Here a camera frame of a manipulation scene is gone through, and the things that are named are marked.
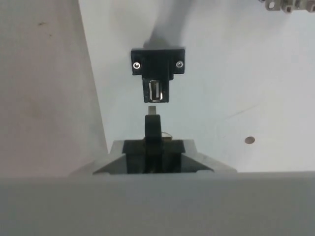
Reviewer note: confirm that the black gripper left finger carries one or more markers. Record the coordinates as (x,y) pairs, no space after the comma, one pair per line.
(134,157)

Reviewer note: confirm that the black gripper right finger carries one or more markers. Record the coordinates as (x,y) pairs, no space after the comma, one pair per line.
(172,157)

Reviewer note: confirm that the black USB plug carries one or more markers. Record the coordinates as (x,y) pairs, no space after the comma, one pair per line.
(152,127)

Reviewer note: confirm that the white task board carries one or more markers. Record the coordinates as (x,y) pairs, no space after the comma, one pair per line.
(221,73)

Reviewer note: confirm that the beige connector housing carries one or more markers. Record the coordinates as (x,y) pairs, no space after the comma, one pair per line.
(275,5)

